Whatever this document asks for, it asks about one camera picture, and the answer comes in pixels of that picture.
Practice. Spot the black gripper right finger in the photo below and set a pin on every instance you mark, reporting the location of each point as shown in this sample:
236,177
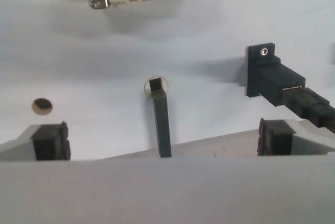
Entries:
277,140

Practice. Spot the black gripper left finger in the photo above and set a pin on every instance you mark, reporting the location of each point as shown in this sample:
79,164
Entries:
51,143

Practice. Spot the metal square peg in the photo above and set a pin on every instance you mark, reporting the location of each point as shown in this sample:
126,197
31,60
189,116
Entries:
161,119

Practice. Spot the black USB plug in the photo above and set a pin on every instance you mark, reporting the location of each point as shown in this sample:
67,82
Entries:
308,107

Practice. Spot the white task board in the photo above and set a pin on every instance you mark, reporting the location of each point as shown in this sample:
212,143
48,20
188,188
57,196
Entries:
162,59

